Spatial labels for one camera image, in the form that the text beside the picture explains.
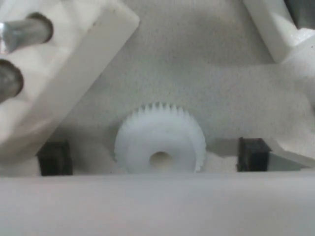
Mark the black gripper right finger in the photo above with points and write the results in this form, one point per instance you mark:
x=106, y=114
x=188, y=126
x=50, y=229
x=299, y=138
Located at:
x=253, y=157

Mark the white peg holder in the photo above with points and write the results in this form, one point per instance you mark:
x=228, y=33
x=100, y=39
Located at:
x=73, y=64

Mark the white holder block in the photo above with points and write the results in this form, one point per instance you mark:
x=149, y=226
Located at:
x=278, y=32

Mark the metal round peg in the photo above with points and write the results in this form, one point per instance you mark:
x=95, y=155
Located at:
x=27, y=34

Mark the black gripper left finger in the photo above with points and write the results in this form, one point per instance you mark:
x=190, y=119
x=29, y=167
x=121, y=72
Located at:
x=55, y=158

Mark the white medium gear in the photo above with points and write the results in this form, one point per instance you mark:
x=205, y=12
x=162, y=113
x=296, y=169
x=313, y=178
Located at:
x=160, y=140

